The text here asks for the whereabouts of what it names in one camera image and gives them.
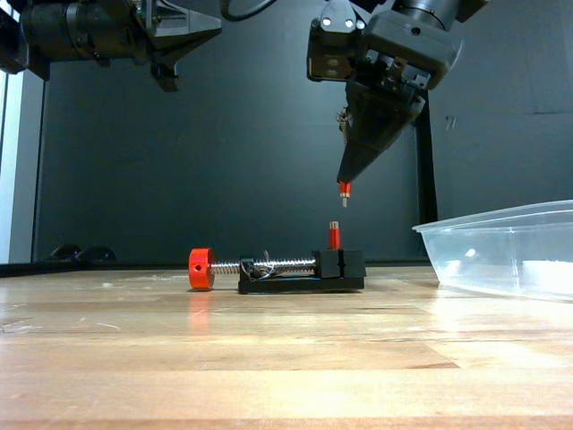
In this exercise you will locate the black frame clamp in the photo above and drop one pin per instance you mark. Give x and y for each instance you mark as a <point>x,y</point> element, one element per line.
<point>65,251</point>
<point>96,253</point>

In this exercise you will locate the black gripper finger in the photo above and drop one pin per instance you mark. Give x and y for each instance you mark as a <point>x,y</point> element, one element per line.
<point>174,47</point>
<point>197,23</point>
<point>351,116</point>
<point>380,118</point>

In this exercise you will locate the white foam block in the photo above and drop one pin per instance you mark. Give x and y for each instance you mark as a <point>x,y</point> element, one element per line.
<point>548,275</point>

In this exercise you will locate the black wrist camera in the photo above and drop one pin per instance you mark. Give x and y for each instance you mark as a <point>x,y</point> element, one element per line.
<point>331,67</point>

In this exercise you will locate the black vise with red knob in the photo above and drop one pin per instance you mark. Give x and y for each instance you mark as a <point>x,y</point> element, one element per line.
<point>344,269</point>

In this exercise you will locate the black aluminium table frame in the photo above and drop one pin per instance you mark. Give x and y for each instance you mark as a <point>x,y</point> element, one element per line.
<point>89,268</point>

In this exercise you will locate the red RCA socket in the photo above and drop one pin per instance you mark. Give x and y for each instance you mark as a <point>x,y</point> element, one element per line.
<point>336,239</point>

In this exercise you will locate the black vertical post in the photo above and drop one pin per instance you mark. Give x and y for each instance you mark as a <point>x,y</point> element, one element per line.
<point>427,201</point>

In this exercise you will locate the clear plastic tub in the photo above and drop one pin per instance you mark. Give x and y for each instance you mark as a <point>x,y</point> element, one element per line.
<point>483,260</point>

